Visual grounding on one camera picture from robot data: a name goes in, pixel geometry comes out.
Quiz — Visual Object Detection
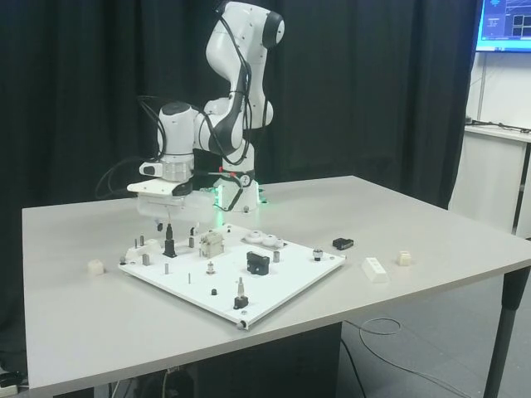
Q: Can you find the beige D-SUB plug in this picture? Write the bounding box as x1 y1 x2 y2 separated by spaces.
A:
199 232 226 259

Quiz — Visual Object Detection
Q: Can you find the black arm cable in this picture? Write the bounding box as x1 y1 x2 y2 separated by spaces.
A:
216 7 255 130

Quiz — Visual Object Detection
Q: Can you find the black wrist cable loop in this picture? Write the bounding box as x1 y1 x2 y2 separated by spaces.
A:
137 95 208 162

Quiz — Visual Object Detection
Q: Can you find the dark table leg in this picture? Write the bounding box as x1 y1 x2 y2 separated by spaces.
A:
484 265 529 398

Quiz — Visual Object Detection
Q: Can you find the white peg holder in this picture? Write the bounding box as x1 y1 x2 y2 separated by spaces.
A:
125 239 161 257

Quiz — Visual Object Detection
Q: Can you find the white task board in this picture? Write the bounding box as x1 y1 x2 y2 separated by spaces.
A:
118 225 348 332

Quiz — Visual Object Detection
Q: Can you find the grey floor cable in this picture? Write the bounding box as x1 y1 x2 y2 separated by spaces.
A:
358 317 531 371

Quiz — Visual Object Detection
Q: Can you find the black cable behind table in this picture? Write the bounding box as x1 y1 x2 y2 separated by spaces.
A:
95 159 143 201

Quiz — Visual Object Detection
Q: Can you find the blue screen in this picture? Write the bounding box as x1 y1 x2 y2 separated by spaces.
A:
475 0 531 54

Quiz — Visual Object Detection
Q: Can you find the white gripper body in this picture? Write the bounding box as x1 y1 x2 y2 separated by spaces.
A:
135 192 217 221

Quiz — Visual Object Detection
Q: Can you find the black waterproof plug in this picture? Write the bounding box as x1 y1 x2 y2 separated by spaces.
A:
163 223 177 258

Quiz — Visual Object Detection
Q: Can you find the long white holder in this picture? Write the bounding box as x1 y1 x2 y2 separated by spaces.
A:
361 256 391 285

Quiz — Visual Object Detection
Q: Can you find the black Ethernet plug block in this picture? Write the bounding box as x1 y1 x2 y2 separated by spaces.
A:
246 250 270 277

